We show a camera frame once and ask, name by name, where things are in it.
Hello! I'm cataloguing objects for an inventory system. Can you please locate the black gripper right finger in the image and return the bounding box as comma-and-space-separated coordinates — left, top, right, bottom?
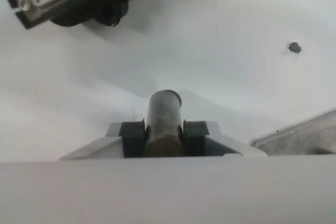
181, 120, 244, 158

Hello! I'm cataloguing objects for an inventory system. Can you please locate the white task board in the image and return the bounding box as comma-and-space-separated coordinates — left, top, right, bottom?
0, 0, 336, 163

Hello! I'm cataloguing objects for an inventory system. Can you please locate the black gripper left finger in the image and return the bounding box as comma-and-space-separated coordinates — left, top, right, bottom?
59, 120, 146, 161

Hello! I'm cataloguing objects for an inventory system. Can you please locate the metal round peg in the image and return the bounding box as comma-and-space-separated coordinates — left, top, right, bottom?
143, 89, 184, 158

